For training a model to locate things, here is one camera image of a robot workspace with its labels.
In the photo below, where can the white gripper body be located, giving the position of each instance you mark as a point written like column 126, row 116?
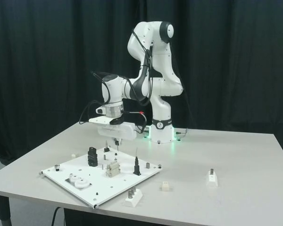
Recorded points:
column 126, row 131

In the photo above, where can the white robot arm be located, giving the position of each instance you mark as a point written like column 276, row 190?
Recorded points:
column 162, row 84

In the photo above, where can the white three-peg holder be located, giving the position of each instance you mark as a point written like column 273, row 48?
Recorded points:
column 132, row 201

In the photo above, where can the metal square peg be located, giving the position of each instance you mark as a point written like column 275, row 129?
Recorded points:
column 212, row 171

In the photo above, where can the white single-peg holder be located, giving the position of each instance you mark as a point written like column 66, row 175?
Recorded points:
column 212, row 181

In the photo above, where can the small black plug with pin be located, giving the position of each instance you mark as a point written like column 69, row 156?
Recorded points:
column 106, row 149

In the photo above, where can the black D-SUB plug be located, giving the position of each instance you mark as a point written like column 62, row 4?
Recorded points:
column 92, row 157

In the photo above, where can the beige rectangular connector plug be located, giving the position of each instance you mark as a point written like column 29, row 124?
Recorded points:
column 112, row 170

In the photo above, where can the white task board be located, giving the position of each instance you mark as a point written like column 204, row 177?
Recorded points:
column 108, row 188

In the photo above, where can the white large gear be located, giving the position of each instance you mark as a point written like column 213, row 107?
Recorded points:
column 82, row 184

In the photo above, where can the white medium gear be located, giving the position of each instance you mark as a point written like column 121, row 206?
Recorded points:
column 75, row 179

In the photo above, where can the white small gear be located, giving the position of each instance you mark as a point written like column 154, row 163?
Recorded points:
column 71, row 176

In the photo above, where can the metal BNC plug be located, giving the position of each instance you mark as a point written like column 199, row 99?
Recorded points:
column 57, row 167

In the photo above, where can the small white cube holder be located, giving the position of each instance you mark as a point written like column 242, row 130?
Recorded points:
column 165, row 186

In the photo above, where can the black curtain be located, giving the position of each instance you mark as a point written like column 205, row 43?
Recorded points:
column 37, row 47

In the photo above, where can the dark table leg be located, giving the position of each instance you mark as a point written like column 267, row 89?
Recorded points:
column 1, row 209

